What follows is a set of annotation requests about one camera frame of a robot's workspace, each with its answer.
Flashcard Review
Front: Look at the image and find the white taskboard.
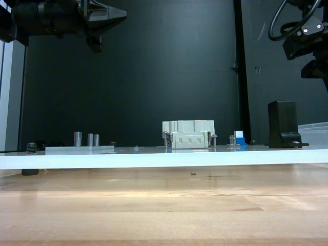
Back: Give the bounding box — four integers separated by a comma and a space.
0, 147, 328, 170

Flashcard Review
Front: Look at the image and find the black plastic connector block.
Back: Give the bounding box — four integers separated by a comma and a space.
267, 100, 310, 149

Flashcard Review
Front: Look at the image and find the clear plastic tub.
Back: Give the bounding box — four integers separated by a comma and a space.
297, 122, 328, 145

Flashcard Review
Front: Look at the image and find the small blue white socket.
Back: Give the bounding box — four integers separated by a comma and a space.
232, 130, 247, 149

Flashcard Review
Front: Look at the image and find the beige connector housing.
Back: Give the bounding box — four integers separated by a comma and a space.
162, 119, 215, 150

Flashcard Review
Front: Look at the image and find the looped black camera cable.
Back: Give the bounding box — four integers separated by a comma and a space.
268, 0, 321, 42

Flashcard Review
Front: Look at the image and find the black wall post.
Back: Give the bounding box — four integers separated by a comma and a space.
232, 0, 252, 149

